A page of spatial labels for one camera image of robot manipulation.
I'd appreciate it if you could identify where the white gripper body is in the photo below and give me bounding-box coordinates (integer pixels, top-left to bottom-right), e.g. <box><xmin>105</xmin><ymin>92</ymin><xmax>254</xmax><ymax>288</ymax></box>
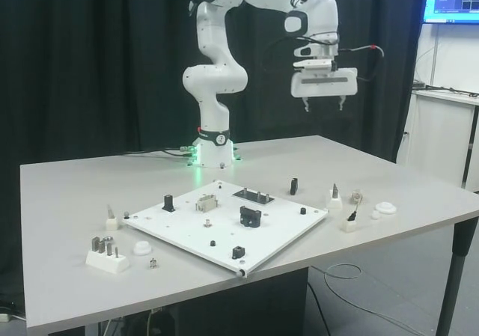
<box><xmin>290</xmin><ymin>67</ymin><xmax>359</xmax><ymax>99</ymax></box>

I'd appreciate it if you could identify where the flat white mounting plate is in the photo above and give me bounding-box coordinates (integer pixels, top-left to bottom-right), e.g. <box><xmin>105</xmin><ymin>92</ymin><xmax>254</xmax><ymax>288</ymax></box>
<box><xmin>293</xmin><ymin>58</ymin><xmax>334</xmax><ymax>70</ymax></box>

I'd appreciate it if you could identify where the white cabinet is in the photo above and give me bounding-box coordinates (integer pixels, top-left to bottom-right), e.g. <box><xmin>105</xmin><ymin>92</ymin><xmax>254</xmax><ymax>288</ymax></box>
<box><xmin>395</xmin><ymin>88</ymin><xmax>479</xmax><ymax>194</ymax></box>

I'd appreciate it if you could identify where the white large gear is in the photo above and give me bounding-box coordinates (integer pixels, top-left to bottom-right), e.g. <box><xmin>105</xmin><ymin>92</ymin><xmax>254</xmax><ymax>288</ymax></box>
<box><xmin>375</xmin><ymin>201</ymin><xmax>397</xmax><ymax>217</ymax></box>

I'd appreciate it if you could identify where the white task board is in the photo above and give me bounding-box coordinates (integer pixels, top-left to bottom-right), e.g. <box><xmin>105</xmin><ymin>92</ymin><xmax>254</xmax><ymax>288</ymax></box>
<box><xmin>122</xmin><ymin>177</ymin><xmax>330</xmax><ymax>278</ymax></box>

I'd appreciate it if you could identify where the black table leg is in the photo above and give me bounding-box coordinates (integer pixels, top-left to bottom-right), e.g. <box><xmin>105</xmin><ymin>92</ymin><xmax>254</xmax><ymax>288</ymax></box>
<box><xmin>446</xmin><ymin>218</ymin><xmax>473</xmax><ymax>336</ymax></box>

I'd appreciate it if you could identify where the black curtain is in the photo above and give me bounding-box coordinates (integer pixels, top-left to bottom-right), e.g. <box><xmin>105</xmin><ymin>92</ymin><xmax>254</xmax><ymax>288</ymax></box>
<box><xmin>0</xmin><ymin>0</ymin><xmax>431</xmax><ymax>307</ymax></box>

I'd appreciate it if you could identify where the black under-table cabinet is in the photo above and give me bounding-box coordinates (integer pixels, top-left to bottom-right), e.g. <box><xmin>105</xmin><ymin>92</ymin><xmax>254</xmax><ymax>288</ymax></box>
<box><xmin>99</xmin><ymin>266</ymin><xmax>310</xmax><ymax>336</ymax></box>

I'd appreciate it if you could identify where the white square peg holder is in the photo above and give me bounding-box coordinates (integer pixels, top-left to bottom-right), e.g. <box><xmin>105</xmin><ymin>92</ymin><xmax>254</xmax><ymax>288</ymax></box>
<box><xmin>85</xmin><ymin>249</ymin><xmax>131</xmax><ymax>275</ymax></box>

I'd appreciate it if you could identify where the silver flange ring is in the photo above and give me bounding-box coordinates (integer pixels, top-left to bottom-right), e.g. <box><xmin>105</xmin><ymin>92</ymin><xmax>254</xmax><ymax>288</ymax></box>
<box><xmin>317</xmin><ymin>43</ymin><xmax>340</xmax><ymax>61</ymax></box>

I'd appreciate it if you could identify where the black camera cable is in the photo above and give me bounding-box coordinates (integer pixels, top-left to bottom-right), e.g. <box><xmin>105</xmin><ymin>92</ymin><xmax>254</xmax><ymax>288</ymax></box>
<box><xmin>261</xmin><ymin>32</ymin><xmax>338</xmax><ymax>73</ymax></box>

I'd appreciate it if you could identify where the black base cable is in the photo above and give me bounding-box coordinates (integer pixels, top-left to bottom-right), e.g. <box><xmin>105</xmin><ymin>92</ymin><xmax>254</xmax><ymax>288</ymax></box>
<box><xmin>123</xmin><ymin>147</ymin><xmax>198</xmax><ymax>158</ymax></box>

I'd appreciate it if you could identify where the grey floor cable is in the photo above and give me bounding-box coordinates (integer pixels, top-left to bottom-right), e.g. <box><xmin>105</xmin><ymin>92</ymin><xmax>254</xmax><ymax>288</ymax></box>
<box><xmin>322</xmin><ymin>263</ymin><xmax>375</xmax><ymax>336</ymax></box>

